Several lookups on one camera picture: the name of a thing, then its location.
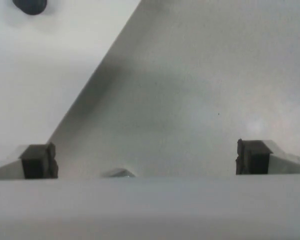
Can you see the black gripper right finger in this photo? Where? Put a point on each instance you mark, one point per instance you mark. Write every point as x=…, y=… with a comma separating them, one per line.
x=255, y=160

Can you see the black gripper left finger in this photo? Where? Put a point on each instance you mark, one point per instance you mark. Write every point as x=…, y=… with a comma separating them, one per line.
x=37, y=162

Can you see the metal hex nut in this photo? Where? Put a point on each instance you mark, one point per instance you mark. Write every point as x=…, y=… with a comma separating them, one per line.
x=117, y=173

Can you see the white task board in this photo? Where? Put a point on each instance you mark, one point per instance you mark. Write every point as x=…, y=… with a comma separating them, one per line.
x=40, y=62

